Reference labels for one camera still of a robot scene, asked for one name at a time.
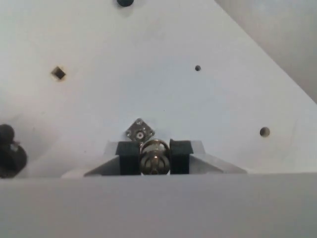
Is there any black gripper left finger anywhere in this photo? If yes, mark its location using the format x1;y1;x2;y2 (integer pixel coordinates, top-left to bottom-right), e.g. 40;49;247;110
60;140;141;177

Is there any white task board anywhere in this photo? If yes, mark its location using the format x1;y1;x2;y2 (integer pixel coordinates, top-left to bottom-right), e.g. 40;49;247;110
0;0;317;179

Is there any black D-SUB plug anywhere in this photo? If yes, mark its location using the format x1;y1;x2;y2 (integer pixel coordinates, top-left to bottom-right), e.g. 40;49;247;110
0;123;28;179

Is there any metal BNC plug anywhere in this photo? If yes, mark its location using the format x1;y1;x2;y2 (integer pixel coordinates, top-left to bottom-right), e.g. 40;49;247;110
139;139;171;176

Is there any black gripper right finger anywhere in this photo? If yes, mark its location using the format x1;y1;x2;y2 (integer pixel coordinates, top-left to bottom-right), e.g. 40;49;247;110
169;139;248;175

